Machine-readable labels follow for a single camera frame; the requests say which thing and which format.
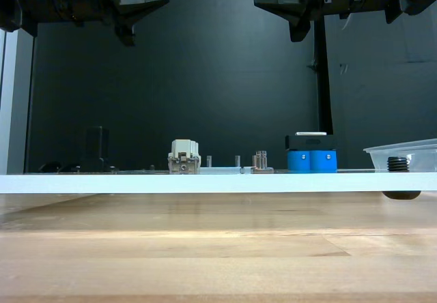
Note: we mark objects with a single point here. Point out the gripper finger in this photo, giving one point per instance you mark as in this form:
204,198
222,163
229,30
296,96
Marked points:
290,7
136,7

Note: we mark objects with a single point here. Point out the blue and black connector mount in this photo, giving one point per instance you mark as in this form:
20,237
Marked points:
307,163

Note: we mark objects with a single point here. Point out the clear plastic tub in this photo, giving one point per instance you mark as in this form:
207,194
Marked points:
379,159

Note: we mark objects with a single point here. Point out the black round board foot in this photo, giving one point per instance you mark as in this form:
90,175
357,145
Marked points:
401,195

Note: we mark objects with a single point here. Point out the white task board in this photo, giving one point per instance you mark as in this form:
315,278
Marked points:
218,183

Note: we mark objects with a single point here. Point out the aluminium block with pegs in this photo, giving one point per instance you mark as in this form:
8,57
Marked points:
222,170

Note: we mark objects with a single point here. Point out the black threaded screw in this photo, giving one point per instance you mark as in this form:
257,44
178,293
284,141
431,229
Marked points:
397,164

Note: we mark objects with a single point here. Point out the beige rectangular connector housing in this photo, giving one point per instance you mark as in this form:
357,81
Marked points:
184,156

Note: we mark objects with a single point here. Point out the small black clamp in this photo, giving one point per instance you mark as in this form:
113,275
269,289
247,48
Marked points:
94,146

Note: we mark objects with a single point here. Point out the small metal connector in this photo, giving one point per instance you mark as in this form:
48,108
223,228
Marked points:
261,163

